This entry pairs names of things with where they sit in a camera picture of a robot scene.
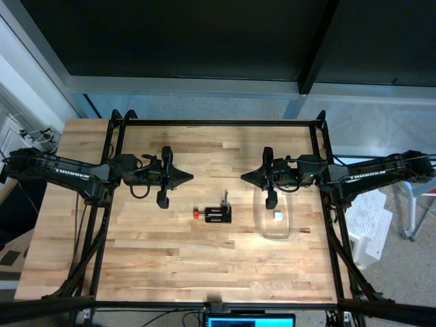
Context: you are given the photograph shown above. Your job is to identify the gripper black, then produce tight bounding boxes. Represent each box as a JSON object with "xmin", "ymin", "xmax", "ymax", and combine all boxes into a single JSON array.
[
  {"xmin": 240, "ymin": 146, "xmax": 306, "ymax": 210},
  {"xmin": 129, "ymin": 146, "xmax": 194, "ymax": 209}
]

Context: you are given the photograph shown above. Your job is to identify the black vise with red knob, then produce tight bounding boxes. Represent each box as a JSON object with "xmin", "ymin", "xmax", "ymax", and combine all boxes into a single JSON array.
[{"xmin": 193, "ymin": 205, "xmax": 233, "ymax": 225}]

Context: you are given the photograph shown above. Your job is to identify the clear plastic tub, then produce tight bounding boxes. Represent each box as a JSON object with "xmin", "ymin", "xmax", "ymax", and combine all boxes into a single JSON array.
[{"xmin": 253, "ymin": 190, "xmax": 300, "ymax": 243}]

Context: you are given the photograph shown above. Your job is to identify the white foam packing block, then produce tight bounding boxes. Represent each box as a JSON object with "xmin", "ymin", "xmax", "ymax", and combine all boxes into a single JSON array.
[{"xmin": 342, "ymin": 189, "xmax": 396, "ymax": 270}]

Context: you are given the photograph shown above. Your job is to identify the laptop screen with blue edge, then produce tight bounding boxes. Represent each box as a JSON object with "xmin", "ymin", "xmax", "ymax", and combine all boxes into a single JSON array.
[{"xmin": 203, "ymin": 313, "xmax": 296, "ymax": 327}]

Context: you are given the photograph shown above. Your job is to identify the red white panel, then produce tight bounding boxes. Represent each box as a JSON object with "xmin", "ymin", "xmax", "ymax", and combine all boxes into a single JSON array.
[{"xmin": 421, "ymin": 176, "xmax": 436, "ymax": 198}]

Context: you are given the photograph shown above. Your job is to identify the brown cardboard box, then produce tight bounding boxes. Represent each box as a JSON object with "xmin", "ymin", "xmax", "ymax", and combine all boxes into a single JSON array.
[{"xmin": 0, "ymin": 228, "xmax": 35, "ymax": 290}]

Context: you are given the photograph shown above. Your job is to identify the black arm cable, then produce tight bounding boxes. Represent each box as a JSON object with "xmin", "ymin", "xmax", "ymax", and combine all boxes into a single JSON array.
[
  {"xmin": 272, "ymin": 156, "xmax": 304, "ymax": 193},
  {"xmin": 128, "ymin": 159, "xmax": 153, "ymax": 200}
]

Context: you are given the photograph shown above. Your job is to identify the black table level camera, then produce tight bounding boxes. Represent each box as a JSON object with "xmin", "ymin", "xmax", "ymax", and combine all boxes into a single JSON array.
[{"xmin": 204, "ymin": 293, "xmax": 230, "ymax": 313}]

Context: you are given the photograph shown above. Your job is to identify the black upright post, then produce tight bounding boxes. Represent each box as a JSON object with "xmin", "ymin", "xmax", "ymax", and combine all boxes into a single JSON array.
[{"xmin": 298, "ymin": 0, "xmax": 342, "ymax": 95}]

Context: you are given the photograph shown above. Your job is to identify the black white cable bundle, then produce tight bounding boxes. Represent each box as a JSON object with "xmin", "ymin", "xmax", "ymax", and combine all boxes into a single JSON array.
[{"xmin": 18, "ymin": 127, "xmax": 59, "ymax": 144}]

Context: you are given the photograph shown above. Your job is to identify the grey metal chair frame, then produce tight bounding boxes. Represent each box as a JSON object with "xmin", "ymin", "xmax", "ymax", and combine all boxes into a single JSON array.
[{"xmin": 391, "ymin": 176, "xmax": 436, "ymax": 243}]

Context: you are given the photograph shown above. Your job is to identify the black table frame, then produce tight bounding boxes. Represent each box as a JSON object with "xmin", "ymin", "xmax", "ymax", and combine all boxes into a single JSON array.
[{"xmin": 0, "ymin": 115, "xmax": 436, "ymax": 327}]

